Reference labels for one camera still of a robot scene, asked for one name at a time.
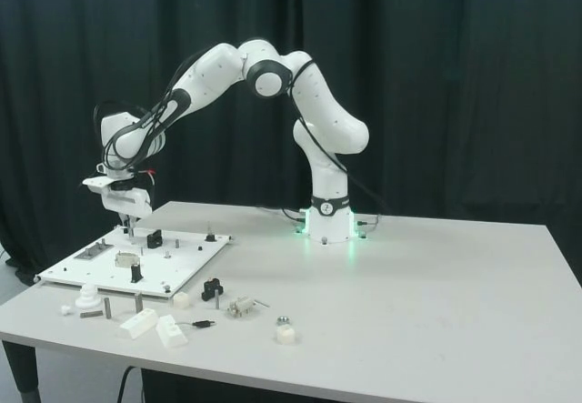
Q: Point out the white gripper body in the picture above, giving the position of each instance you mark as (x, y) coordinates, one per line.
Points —
(125, 202)

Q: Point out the black D-SUB plug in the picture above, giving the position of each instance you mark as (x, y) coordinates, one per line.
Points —
(213, 288)

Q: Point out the white medium gear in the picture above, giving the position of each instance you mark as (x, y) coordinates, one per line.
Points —
(87, 291)

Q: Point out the black table leg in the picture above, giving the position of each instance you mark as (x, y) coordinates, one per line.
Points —
(20, 371)

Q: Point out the black curtain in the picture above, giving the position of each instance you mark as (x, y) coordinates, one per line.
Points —
(454, 80)

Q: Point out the metal bolt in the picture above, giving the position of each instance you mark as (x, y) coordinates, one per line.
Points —
(284, 320)

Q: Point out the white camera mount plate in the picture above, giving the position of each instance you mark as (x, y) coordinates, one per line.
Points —
(96, 184)

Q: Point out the white task board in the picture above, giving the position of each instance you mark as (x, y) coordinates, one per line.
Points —
(182, 266)

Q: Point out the small white cube holder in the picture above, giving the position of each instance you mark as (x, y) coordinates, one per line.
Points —
(181, 299)

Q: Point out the thin metal pin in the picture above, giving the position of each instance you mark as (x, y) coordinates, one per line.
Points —
(262, 304)

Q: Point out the metal round peg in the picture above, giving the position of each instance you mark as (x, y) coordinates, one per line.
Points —
(90, 315)

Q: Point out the white small gear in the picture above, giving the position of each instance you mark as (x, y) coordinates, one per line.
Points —
(66, 309)

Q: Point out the metal square peg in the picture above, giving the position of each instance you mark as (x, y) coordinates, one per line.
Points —
(107, 308)
(137, 304)

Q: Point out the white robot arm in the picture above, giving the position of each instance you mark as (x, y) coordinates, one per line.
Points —
(327, 103)

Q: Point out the white large gear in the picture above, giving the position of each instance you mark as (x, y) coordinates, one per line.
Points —
(86, 304)

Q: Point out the metal connector plug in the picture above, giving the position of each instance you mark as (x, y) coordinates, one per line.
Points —
(238, 308)

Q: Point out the white peg holder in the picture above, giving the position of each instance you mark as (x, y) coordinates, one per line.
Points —
(172, 331)
(138, 325)

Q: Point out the white bolt holder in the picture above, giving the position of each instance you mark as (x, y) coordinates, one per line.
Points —
(285, 335)

